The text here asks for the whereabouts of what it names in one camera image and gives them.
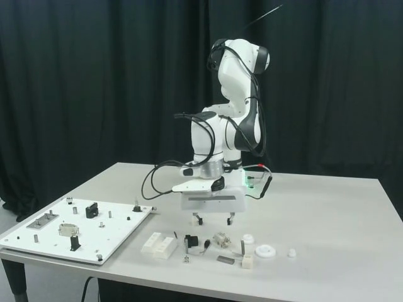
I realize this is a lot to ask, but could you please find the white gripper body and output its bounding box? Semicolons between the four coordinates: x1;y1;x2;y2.
179;187;247;211

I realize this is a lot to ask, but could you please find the white peg holder block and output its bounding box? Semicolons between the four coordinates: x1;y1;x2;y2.
152;237;179;260
140;232;165;254

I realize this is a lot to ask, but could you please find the black D-SUB plug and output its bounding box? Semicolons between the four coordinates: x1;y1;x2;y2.
184;234;200;250

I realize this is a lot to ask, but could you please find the beige waterproof plug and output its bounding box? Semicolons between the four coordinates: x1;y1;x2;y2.
213;232;230;247

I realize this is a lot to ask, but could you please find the flat white mounting plate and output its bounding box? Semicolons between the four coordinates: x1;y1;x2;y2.
171;179;215;193

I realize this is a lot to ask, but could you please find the white large gear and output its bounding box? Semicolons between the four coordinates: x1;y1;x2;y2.
255;244;275;259

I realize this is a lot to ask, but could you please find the white task board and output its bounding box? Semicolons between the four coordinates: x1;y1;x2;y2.
0;197;157;264

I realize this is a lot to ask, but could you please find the black curtain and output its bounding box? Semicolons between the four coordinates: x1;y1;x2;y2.
0;0;403;224

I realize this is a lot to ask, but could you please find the thin grey pole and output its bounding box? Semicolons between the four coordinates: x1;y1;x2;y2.
242;4;281;31

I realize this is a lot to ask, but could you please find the dark table leg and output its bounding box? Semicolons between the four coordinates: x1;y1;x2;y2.
0;258;26;302

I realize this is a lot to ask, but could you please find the thin black rod on wire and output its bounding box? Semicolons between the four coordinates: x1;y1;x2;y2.
244;162;274;199

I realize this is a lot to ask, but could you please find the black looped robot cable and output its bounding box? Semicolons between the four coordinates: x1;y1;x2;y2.
140;159;190;201

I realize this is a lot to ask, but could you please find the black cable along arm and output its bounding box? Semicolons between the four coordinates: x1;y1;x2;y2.
207;40;268;157

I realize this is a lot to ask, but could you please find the black cable under table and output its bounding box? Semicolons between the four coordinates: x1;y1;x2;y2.
82;276;99;302

